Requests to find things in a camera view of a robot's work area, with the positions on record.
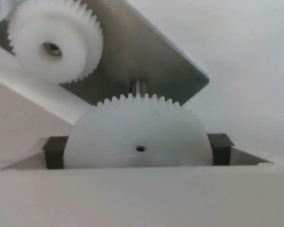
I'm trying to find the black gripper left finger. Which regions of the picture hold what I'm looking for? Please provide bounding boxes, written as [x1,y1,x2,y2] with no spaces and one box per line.
[0,136,70,171]

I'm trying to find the white medium gear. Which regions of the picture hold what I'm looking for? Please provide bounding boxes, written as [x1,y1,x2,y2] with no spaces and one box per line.
[7,0,104,85]

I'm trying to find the white task board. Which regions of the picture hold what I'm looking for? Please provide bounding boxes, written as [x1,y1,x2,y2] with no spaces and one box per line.
[0,0,210,126]

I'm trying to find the white large gear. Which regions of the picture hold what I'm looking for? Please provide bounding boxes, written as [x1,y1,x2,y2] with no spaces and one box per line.
[62,93,214,169]

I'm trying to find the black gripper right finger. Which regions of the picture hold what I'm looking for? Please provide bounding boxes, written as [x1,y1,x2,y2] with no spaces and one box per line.
[207,133,274,166]

